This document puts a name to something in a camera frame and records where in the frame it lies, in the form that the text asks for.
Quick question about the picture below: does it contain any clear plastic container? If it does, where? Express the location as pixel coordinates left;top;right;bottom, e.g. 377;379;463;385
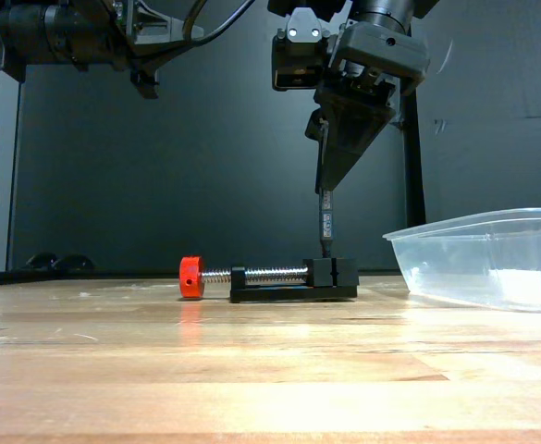
382;206;541;315

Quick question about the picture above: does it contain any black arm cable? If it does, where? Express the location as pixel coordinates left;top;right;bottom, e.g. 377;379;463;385
180;0;257;47

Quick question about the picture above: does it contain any small white block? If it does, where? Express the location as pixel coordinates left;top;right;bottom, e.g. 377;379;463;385
486;267;541;304

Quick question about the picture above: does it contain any black USB-C connector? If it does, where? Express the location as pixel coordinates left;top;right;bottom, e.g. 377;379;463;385
314;117;337;214

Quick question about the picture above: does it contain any black metal frame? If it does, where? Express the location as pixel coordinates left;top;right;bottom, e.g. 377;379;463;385
0;90;427;289

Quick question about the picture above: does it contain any black vise with orange knob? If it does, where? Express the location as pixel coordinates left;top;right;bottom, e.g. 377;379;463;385
178;255;361;305

